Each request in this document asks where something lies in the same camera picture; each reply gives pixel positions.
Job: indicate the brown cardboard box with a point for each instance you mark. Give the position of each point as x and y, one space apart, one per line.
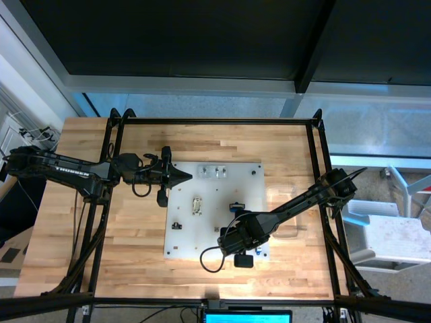
13 249

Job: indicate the black case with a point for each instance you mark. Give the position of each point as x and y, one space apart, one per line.
13 208

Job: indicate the blue laptop screen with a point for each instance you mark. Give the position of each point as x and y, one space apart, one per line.
246 318

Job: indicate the clear plastic tub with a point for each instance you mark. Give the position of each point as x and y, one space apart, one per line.
296 232

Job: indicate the black aluminium frame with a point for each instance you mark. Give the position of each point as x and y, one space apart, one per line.
202 121

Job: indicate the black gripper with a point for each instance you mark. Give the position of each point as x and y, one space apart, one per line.
164 175
244 245

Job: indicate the white metal stand legs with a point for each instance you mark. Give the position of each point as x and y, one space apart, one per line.
407 188

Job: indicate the blue holder with white socket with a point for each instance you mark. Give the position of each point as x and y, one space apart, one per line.
259 251

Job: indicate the grey connector housing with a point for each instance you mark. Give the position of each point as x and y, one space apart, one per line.
197 206

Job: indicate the white step stool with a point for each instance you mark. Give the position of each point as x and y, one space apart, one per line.
394 242

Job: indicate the blue holder with black block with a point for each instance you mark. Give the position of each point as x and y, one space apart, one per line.
236 205

